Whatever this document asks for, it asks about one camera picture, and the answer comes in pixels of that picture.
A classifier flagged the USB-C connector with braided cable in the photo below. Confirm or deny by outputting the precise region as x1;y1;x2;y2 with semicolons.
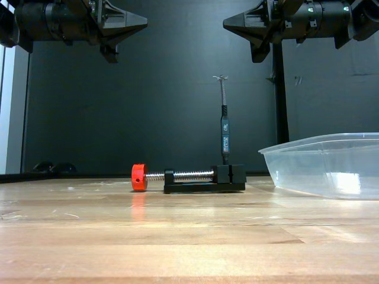
212;75;232;137

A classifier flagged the clear plastic tub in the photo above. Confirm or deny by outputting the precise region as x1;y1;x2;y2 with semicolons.
257;131;379;202

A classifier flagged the black dome-shaped object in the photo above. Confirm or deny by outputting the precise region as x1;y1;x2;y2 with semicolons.
52;162;78;174
33;161;54;174

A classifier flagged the black bench vise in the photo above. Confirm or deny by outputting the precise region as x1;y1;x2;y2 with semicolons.
163;164;247;195

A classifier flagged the orange vise knob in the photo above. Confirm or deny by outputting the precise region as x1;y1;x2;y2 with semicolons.
131;163;148;192

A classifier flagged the steel coil spring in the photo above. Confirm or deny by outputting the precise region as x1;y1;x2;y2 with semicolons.
144;170;165;182

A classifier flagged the threaded steel vise screw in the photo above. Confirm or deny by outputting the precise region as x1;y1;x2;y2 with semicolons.
173;168;214;182

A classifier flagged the black frame rail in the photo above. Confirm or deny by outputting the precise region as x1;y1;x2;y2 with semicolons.
0;170;275;185

